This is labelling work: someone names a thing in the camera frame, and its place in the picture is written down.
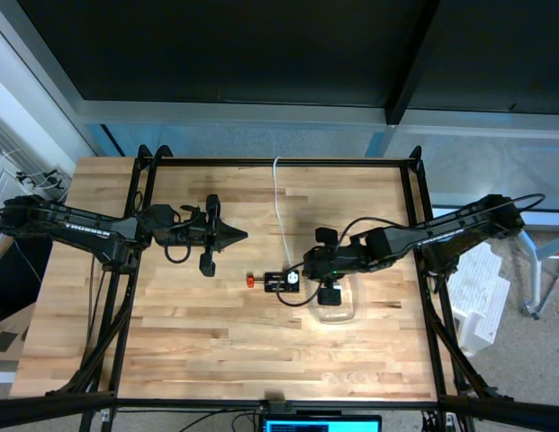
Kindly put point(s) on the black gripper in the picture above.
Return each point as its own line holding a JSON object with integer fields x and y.
{"x": 210, "y": 238}
{"x": 328, "y": 263}

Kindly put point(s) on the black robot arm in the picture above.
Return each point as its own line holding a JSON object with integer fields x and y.
{"x": 81, "y": 225}
{"x": 441, "y": 229}

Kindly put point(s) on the white power receptacle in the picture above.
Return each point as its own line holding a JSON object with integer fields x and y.
{"x": 289, "y": 281}

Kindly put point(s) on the clear plastic tub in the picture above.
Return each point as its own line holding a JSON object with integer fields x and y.
{"x": 351, "y": 310}

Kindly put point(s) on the black vise with red knob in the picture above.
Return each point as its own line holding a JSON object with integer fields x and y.
{"x": 272, "y": 283}

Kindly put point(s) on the white plastic step stool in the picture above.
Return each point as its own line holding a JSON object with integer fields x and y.
{"x": 479, "y": 306}

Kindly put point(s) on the screen with blue edge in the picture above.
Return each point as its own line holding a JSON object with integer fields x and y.
{"x": 319, "y": 425}

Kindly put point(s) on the grey metal stand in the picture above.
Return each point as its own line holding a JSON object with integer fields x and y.
{"x": 535, "y": 279}

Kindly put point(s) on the brown cardboard box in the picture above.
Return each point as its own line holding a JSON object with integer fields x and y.
{"x": 11, "y": 319}

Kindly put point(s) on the black metal table frame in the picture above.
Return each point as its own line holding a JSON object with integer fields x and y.
{"x": 333, "y": 162}

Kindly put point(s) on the grey aluminium window frame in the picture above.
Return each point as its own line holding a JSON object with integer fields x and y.
{"x": 216, "y": 110}

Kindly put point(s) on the black table-level camera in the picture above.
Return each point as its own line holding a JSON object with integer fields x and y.
{"x": 276, "y": 407}

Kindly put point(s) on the black wall pillar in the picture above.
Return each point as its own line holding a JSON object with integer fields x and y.
{"x": 407, "y": 81}

